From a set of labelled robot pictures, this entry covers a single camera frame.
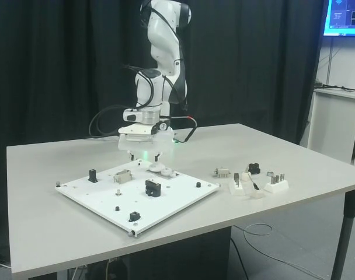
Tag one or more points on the black curtain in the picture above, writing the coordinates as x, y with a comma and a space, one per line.
63, 58

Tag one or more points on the black D-SUB plug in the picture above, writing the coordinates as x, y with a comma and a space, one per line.
254, 168

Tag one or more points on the blue screen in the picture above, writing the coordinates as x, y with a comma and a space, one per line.
344, 17

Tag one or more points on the flat white plate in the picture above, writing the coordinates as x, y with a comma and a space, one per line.
136, 129

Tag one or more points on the wide white peg holder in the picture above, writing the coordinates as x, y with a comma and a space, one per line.
276, 188

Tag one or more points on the thin black rod red tag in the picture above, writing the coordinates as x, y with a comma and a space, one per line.
192, 132

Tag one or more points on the white large gear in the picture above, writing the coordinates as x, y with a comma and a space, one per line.
156, 167

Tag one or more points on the thick metal peg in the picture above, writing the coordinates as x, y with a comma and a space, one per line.
273, 179
278, 178

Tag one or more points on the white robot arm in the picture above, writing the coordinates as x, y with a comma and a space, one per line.
160, 38

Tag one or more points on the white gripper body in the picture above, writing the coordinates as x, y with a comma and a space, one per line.
145, 143

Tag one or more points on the small white plug holder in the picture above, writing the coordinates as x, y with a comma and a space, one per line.
245, 178
255, 195

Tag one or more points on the small white box dark window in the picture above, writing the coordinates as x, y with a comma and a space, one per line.
126, 115

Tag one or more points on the white wedge peg holder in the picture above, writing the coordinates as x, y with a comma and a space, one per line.
237, 191

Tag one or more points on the beige waterproof plug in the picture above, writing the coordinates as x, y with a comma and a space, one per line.
222, 172

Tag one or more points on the dark grey table leg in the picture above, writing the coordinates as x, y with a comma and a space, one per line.
349, 210

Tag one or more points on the grey metal peg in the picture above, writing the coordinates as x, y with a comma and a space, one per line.
236, 176

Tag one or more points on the silver metal nut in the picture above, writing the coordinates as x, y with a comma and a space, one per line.
270, 174

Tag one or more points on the white cabinet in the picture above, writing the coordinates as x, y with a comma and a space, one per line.
335, 122

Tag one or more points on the white task board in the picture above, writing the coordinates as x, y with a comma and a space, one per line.
107, 204

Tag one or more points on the white medium gear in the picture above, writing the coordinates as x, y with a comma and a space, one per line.
167, 172

